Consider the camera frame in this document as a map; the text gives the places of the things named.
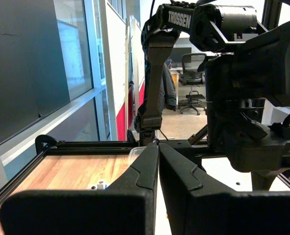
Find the black aluminium frame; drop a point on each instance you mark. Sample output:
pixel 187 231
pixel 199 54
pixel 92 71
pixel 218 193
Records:
pixel 86 147

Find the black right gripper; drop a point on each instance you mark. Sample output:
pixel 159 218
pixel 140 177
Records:
pixel 262 154

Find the dark hanging jacket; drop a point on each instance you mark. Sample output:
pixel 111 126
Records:
pixel 170 93

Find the clear plastic tub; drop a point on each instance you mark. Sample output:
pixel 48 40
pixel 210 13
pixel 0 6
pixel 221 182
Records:
pixel 135 155

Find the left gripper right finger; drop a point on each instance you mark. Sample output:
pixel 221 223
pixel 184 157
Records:
pixel 232 215

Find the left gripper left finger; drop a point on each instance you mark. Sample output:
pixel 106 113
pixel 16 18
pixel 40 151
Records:
pixel 86 213

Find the white red partition panel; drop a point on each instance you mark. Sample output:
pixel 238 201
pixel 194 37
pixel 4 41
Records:
pixel 115 73

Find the white task board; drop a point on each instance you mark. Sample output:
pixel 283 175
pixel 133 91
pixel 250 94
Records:
pixel 220 171

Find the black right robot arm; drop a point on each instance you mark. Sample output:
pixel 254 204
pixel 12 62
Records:
pixel 179 19

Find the black office chair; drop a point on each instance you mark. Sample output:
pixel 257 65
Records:
pixel 191 78

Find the grey metal window frame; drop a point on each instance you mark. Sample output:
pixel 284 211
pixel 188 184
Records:
pixel 61 115

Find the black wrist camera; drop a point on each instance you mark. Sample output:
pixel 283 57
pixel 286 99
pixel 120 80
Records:
pixel 254 127

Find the black monitor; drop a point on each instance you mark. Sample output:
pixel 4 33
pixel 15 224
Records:
pixel 181 55

